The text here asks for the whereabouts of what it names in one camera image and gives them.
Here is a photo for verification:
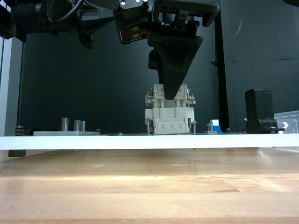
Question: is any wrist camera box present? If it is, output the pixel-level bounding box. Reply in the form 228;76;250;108
113;0;152;44

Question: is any clear plastic tub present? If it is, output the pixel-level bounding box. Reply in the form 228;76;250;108
273;111;299;135

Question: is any beige HAN10E connector insert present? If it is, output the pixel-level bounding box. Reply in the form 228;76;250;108
144;83;196;109

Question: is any beige connector socket base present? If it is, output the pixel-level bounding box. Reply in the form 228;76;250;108
144;107;197;135

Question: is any black plastic clamp block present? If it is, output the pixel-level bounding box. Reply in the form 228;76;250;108
242;88;285;134

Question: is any black wall column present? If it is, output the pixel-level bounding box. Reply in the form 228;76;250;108
214;0;229;133

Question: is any white task board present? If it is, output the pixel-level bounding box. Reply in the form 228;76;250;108
0;134;299;150

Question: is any black aluminium frame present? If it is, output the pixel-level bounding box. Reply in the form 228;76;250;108
16;39;25;128

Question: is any black rubber board foot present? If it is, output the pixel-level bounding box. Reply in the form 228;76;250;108
8;149;26;157

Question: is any small blue white socket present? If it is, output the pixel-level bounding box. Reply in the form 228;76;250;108
209;119;221;134

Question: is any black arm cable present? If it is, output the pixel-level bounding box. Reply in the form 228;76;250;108
46;0;84;24

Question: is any grey metal peg plate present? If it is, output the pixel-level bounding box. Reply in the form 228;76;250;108
32;117;100;136

